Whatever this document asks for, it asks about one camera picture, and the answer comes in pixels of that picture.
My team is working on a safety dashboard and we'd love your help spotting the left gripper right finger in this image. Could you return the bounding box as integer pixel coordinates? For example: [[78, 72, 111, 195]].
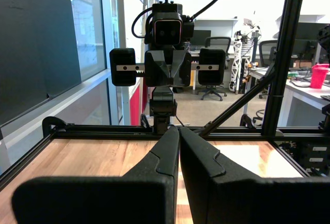
[[179, 127, 330, 224]]

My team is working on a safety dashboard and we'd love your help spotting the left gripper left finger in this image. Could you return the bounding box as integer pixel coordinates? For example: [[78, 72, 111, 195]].
[[11, 126, 180, 224]]

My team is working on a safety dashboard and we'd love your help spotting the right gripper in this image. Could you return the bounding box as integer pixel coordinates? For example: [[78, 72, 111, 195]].
[[109, 45, 227, 87]]

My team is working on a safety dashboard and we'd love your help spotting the black computer monitor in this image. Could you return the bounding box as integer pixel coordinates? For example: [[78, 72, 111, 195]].
[[290, 22, 330, 63], [193, 29, 211, 46]]

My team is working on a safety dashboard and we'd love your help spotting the red partition panel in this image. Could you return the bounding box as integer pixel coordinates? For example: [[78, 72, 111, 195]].
[[129, 84, 142, 126]]

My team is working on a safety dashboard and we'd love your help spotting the black office chair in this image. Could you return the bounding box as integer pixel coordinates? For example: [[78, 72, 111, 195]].
[[197, 37, 232, 102], [257, 40, 278, 100]]

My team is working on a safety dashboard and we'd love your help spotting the black electronics box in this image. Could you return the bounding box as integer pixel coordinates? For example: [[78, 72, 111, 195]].
[[274, 139, 330, 178]]

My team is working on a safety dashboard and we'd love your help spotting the white desk hutch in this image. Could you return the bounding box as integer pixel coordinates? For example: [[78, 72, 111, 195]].
[[275, 14, 326, 25], [192, 17, 239, 54]]

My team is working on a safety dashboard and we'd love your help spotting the white lattice stand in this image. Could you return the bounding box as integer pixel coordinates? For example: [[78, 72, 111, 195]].
[[228, 37, 253, 95]]

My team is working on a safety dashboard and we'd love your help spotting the white desk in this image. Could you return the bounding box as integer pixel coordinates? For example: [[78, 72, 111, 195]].
[[247, 66, 330, 128]]

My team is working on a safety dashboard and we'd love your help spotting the cardboard box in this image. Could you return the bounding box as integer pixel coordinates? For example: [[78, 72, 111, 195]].
[[294, 60, 312, 69]]

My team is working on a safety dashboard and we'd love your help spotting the red plastic cup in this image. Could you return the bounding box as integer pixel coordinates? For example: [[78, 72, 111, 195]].
[[310, 63, 330, 89]]

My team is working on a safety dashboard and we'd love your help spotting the grey cable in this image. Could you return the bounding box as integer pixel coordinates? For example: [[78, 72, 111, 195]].
[[175, 115, 191, 127]]

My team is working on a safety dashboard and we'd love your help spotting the short black cable loop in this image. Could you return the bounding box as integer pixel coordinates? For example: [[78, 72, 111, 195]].
[[131, 8, 155, 39]]

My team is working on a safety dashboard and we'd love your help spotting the black corner bracket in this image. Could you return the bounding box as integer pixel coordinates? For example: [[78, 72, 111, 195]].
[[239, 114, 255, 128], [42, 116, 68, 132]]

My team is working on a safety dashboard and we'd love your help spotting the black aluminium frame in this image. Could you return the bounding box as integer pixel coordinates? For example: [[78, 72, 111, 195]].
[[0, 0, 330, 191]]

